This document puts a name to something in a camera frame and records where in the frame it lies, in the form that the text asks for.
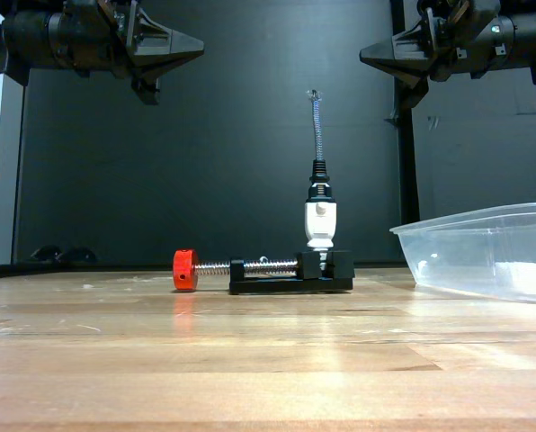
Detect black plug with braided cable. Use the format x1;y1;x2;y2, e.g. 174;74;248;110
303;88;335;204

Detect white power receptacle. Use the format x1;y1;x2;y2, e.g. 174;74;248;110
302;200;340;271

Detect black rounded foot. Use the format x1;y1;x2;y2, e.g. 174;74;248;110
30;244;63;264
56;246;99;265

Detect clear plastic tub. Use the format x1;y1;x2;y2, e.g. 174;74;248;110
389;201;536;305

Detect black clamp with red knob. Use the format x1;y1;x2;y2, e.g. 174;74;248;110
172;247;356;296

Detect black frame post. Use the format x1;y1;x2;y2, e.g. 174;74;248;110
384;0;421;226

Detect black frame rail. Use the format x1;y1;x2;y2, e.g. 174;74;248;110
0;260;175;281

